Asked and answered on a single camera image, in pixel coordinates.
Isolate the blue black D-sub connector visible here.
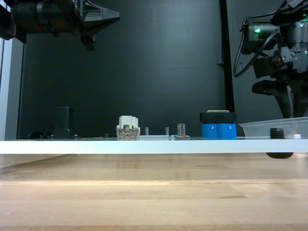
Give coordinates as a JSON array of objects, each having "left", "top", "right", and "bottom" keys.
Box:
[{"left": 199, "top": 110, "right": 238, "bottom": 140}]

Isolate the beige connector housing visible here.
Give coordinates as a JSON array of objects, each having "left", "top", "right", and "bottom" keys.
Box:
[{"left": 115, "top": 115, "right": 141, "bottom": 141}]

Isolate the black threaded screw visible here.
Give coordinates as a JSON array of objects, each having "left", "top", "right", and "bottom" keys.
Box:
[{"left": 269, "top": 127, "right": 285, "bottom": 140}]

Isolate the clear plastic tub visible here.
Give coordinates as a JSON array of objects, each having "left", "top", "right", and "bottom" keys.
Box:
[{"left": 238, "top": 117, "right": 308, "bottom": 140}]

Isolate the black rubber board foot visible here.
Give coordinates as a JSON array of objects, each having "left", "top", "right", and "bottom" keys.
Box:
[{"left": 265, "top": 152, "right": 295, "bottom": 160}]

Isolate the metal RJ45 socket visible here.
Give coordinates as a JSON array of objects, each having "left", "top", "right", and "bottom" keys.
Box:
[{"left": 174, "top": 123, "right": 191, "bottom": 141}]

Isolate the black clamp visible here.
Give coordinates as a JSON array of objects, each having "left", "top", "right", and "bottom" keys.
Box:
[{"left": 47, "top": 105, "right": 79, "bottom": 140}]

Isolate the clear acrylic socket block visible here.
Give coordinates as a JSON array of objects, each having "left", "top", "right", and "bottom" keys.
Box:
[{"left": 139, "top": 126, "right": 174, "bottom": 141}]

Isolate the white task board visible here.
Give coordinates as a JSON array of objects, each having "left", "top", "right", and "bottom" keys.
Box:
[{"left": 0, "top": 137, "right": 308, "bottom": 154}]

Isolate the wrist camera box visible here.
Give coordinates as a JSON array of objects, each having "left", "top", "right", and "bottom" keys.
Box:
[{"left": 253, "top": 57, "right": 274, "bottom": 79}]

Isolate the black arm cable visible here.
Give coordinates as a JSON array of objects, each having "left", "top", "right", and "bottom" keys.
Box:
[{"left": 232, "top": 14, "right": 282, "bottom": 78}]

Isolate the black wall pillar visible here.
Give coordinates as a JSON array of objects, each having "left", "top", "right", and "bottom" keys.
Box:
[{"left": 216, "top": 0, "right": 236, "bottom": 114}]

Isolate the grey metal partition frame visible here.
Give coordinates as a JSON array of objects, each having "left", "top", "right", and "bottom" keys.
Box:
[{"left": 0, "top": 37, "right": 25, "bottom": 141}]

